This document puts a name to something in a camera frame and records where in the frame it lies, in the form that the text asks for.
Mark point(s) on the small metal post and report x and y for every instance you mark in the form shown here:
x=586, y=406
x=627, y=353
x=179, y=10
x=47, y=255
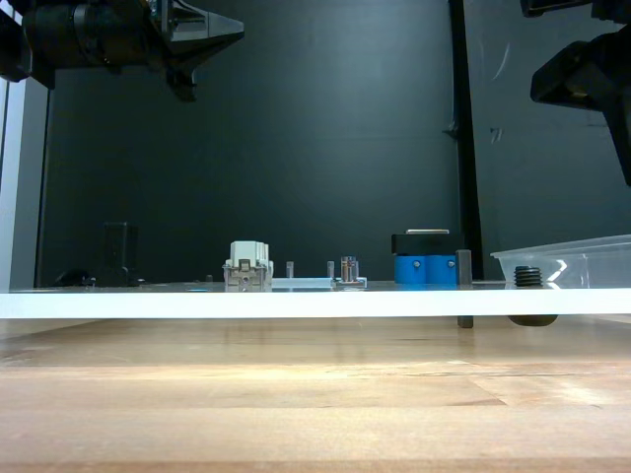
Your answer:
x=330, y=270
x=290, y=270

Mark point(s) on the aluminium plate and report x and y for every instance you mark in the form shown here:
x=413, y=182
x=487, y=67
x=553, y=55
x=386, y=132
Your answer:
x=301, y=283

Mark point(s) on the small grey post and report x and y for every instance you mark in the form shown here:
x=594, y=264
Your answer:
x=464, y=266

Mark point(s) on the beige connector housing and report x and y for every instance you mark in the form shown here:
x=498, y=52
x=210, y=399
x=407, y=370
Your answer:
x=249, y=266

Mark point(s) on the blue and black connector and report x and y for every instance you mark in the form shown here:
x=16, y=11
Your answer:
x=424, y=268

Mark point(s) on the small metal cylinder connector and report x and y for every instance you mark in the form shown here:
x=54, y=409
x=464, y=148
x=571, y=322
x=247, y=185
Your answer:
x=349, y=268

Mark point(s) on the clear plastic tub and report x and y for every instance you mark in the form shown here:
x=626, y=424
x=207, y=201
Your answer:
x=567, y=261

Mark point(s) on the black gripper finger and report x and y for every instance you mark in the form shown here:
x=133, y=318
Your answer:
x=623, y=143
x=207, y=49
x=197, y=24

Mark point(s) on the black vertical post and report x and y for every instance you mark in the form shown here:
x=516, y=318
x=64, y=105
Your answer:
x=463, y=148

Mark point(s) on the black threaded screw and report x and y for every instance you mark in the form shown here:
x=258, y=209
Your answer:
x=527, y=276

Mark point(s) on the white task board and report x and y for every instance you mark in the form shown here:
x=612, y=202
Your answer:
x=197, y=305

